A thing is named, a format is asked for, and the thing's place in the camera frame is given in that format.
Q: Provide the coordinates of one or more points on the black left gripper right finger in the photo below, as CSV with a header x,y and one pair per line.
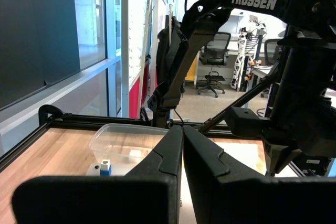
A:
x,y
262,203

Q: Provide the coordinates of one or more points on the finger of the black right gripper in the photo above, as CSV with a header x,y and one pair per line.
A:
x,y
278,153

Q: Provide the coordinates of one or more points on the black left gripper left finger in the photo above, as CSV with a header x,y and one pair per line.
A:
x,y
92,200

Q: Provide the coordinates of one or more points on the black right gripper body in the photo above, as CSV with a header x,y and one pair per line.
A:
x,y
315,140

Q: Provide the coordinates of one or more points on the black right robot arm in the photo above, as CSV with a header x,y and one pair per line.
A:
x,y
252,11

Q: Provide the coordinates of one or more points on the blue white connector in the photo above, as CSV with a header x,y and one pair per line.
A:
x,y
105,170

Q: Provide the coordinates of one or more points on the black controller box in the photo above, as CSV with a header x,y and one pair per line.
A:
x,y
324,166

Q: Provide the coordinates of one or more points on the clear plastic tub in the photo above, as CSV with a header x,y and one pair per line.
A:
x,y
118,140

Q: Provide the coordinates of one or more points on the white lattice stand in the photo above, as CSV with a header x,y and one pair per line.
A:
x,y
237,72

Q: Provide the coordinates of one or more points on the black office chair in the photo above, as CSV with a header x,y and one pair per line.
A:
x,y
218,58
270,51

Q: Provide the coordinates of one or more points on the red partition panel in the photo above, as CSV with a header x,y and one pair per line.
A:
x,y
134,95

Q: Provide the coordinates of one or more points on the yellow cabinet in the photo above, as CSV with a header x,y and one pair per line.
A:
x,y
193,74

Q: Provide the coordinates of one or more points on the white partition board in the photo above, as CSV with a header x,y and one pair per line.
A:
x,y
137,51

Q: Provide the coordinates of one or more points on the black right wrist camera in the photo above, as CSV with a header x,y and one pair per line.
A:
x,y
244,124

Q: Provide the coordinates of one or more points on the black aluminium frame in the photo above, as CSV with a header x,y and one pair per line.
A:
x,y
78,120

